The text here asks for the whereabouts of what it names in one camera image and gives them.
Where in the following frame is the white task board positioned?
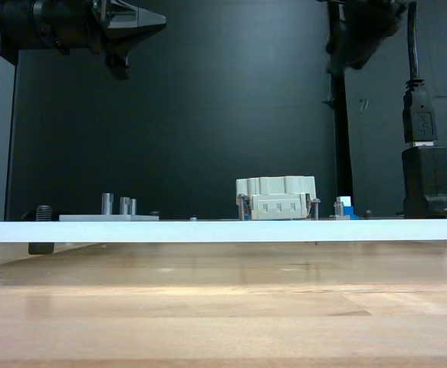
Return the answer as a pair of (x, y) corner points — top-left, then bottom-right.
(0, 220), (447, 244)

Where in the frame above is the black rubber foot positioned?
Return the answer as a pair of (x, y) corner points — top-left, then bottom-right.
(28, 241), (54, 255)

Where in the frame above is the black frame post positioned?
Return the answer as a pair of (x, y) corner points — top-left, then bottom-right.
(322, 68), (354, 220)

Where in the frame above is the black USB plug with cable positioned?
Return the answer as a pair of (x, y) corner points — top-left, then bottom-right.
(402, 0), (438, 148)

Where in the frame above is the flat aluminium plate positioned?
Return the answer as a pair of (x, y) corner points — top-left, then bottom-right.
(58, 214), (159, 222)

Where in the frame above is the tall silver metal post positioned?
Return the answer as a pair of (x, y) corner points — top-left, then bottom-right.
(100, 192), (115, 216)

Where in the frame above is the grey multi-pin connector housing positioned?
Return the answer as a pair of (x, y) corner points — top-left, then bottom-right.
(235, 175), (318, 222)

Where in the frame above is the small terminal block connector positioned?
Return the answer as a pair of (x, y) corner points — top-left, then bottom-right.
(332, 195), (357, 220)

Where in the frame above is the black USB socket housing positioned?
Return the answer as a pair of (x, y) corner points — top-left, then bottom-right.
(395, 145), (447, 220)

